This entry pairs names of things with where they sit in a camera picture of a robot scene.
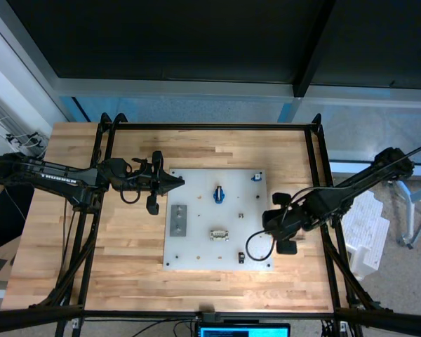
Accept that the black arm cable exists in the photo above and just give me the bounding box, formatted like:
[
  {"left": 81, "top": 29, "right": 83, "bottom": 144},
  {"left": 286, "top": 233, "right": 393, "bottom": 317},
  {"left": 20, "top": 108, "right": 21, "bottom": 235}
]
[
  {"left": 244, "top": 230, "right": 280, "bottom": 263},
  {"left": 120, "top": 185, "right": 142, "bottom": 205}
]

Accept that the beige multi-pin connector housing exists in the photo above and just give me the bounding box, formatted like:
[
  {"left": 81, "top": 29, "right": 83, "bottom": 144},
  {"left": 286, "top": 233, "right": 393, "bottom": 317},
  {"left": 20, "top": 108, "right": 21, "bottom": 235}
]
[{"left": 209, "top": 228, "right": 230, "bottom": 242}]

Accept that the black table level camera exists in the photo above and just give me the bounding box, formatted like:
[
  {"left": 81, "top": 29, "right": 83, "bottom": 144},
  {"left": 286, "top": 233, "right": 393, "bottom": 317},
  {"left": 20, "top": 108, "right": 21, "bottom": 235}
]
[{"left": 195, "top": 304, "right": 221, "bottom": 322}]

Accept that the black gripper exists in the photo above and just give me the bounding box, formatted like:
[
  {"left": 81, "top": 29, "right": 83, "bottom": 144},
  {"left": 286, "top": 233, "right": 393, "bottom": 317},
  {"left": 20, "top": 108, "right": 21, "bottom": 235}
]
[
  {"left": 128, "top": 150, "right": 186, "bottom": 216},
  {"left": 262, "top": 192, "right": 308, "bottom": 256}
]

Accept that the grey metal plate with pegs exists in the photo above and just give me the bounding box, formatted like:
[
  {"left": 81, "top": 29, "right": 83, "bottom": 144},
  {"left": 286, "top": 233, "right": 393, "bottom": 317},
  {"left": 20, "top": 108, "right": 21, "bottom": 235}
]
[{"left": 168, "top": 204, "right": 189, "bottom": 238}]

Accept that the large blue clamp connector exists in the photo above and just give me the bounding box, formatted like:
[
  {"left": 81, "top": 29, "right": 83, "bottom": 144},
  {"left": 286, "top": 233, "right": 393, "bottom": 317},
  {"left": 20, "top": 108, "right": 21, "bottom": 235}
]
[{"left": 212, "top": 185, "right": 227, "bottom": 204}]

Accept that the laptop screen with blue edge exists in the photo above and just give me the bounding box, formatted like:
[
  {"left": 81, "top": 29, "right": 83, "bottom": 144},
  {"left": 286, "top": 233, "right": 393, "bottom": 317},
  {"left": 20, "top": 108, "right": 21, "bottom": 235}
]
[{"left": 194, "top": 322, "right": 291, "bottom": 337}]

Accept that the brown cardboard box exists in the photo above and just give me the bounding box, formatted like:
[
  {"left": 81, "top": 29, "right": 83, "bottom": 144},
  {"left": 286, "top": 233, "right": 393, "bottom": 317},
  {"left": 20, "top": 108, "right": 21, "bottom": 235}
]
[{"left": 0, "top": 234, "right": 22, "bottom": 282}]

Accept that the grey metal stand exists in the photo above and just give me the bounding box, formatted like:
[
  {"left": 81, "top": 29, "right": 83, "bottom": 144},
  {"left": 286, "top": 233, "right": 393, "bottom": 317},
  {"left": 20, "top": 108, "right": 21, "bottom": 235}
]
[{"left": 392, "top": 178, "right": 421, "bottom": 251}]

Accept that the white task board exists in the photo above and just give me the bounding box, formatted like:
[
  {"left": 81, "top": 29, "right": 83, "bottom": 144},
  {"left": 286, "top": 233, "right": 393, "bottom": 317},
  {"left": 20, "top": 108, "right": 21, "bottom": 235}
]
[{"left": 162, "top": 167, "right": 276, "bottom": 271}]

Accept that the black aluminium frame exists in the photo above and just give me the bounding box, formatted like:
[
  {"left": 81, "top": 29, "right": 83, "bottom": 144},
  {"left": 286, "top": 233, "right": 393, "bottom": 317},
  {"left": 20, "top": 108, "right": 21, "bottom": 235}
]
[{"left": 0, "top": 112, "right": 421, "bottom": 337}]

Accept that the black vertical wall post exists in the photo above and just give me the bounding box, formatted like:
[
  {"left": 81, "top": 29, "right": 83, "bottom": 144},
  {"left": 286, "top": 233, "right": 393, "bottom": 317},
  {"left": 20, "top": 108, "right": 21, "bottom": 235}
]
[{"left": 293, "top": 0, "right": 338, "bottom": 98}]

